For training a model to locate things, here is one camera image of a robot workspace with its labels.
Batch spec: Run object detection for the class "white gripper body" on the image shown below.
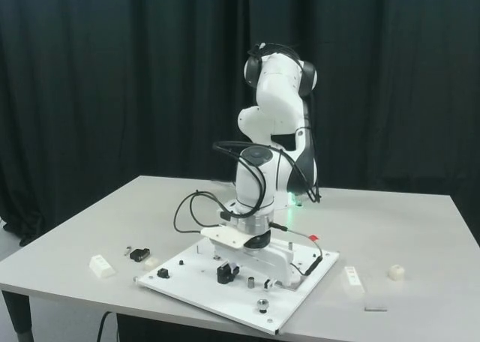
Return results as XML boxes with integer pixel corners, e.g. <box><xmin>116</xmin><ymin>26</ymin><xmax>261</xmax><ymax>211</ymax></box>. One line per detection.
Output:
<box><xmin>212</xmin><ymin>244</ymin><xmax>302</xmax><ymax>287</ymax></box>

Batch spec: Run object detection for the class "black block connector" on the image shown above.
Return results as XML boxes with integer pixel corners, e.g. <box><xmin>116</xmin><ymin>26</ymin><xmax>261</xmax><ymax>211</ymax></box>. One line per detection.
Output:
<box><xmin>215</xmin><ymin>265</ymin><xmax>236</xmax><ymax>286</ymax></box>

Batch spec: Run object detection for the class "white task board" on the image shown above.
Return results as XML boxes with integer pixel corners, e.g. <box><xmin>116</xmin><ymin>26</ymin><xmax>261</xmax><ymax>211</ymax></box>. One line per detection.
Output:
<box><xmin>131</xmin><ymin>239</ymin><xmax>341</xmax><ymax>336</ymax></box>

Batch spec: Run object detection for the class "white holder with holes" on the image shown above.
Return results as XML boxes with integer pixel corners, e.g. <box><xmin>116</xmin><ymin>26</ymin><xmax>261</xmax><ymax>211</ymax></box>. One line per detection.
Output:
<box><xmin>88</xmin><ymin>255</ymin><xmax>116</xmax><ymax>281</ymax></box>
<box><xmin>343</xmin><ymin>266</ymin><xmax>366</xmax><ymax>295</ymax></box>

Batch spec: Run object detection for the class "black D-SUB plug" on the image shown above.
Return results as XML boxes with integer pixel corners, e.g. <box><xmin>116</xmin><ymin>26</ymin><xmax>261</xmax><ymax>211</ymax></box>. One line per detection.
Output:
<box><xmin>129</xmin><ymin>247</ymin><xmax>152</xmax><ymax>263</ymax></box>

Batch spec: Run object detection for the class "black table leg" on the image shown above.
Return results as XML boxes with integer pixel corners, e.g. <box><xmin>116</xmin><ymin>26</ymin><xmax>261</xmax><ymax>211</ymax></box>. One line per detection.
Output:
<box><xmin>0</xmin><ymin>290</ymin><xmax>30</xmax><ymax>342</ymax></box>

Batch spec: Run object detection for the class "black curtain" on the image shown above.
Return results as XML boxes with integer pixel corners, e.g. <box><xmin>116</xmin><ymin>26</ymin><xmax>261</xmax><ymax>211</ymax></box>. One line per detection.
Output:
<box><xmin>0</xmin><ymin>0</ymin><xmax>480</xmax><ymax>248</ymax></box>

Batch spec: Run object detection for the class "thin black rod on wire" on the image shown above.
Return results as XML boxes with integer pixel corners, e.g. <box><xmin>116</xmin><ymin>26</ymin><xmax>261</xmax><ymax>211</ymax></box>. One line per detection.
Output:
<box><xmin>279</xmin><ymin>227</ymin><xmax>325</xmax><ymax>277</ymax></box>

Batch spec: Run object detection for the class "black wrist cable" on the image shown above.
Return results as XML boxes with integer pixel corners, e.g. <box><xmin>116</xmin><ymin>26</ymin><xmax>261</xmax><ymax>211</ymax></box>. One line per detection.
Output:
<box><xmin>173</xmin><ymin>189</ymin><xmax>241</xmax><ymax>235</ymax></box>

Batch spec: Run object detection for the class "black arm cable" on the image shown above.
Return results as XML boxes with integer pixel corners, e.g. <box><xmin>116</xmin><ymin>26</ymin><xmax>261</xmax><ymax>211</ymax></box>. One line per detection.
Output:
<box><xmin>212</xmin><ymin>140</ymin><xmax>322</xmax><ymax>205</ymax></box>

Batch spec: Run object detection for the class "black floor cable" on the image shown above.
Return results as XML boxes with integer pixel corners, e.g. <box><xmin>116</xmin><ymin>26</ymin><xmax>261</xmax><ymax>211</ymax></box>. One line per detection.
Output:
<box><xmin>97</xmin><ymin>310</ymin><xmax>116</xmax><ymax>342</ymax></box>

